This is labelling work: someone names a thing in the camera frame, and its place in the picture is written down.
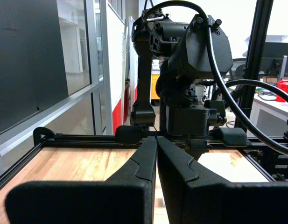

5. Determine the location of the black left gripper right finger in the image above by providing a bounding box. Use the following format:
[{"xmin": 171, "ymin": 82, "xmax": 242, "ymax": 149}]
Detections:
[{"xmin": 156, "ymin": 136, "xmax": 288, "ymax": 224}]

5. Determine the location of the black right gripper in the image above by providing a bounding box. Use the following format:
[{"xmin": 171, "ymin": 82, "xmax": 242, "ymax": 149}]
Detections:
[{"xmin": 115, "ymin": 125, "xmax": 248, "ymax": 162}]

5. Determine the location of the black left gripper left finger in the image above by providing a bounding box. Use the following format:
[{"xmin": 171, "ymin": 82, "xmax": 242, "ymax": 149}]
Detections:
[{"xmin": 5, "ymin": 135, "xmax": 157, "ymax": 224}]

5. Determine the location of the red container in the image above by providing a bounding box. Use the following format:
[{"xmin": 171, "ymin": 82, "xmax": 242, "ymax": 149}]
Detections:
[{"xmin": 276, "ymin": 78, "xmax": 288, "ymax": 103}]

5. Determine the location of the yellow cabinet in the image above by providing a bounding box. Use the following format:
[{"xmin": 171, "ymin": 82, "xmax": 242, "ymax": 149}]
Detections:
[{"xmin": 150, "ymin": 70, "xmax": 161, "ymax": 101}]

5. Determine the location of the white desk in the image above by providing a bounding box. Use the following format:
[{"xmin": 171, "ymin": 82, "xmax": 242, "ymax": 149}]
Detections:
[{"xmin": 250, "ymin": 92, "xmax": 288, "ymax": 140}]

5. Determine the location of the white panel with red base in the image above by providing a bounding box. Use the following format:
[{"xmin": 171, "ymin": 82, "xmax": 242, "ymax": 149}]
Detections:
[{"xmin": 106, "ymin": 0, "xmax": 132, "ymax": 136}]

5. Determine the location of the black monitor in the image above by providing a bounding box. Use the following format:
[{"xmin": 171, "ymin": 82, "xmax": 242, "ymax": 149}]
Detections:
[{"xmin": 259, "ymin": 42, "xmax": 288, "ymax": 75}]

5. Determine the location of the black aluminium table frame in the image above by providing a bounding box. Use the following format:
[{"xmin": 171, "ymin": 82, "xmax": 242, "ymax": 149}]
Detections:
[{"xmin": 0, "ymin": 0, "xmax": 288, "ymax": 196}]

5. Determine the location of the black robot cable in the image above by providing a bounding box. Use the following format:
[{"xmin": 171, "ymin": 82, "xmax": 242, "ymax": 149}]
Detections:
[
  {"xmin": 142, "ymin": 0, "xmax": 288, "ymax": 157},
  {"xmin": 211, "ymin": 79, "xmax": 288, "ymax": 108}
]

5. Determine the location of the grey aluminium window frame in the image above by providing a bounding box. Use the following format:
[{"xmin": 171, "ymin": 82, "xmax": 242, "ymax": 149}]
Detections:
[{"xmin": 0, "ymin": 0, "xmax": 114, "ymax": 180}]

